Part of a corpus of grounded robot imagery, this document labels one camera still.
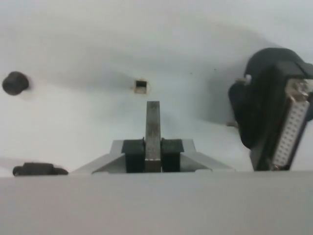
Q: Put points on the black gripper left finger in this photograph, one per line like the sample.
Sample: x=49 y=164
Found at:
x=132 y=156

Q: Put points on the black D-SUB plug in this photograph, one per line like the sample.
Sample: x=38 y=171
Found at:
x=271 y=110

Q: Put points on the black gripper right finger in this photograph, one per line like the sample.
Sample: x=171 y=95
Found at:
x=171 y=156

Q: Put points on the black round plug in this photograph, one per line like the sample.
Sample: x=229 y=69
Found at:
x=14 y=83

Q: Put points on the white task board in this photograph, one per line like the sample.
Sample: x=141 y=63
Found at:
x=97 y=49

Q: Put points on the metal square peg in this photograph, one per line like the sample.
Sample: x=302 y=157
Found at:
x=152 y=137

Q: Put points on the black flat plug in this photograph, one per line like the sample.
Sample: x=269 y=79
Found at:
x=39 y=169

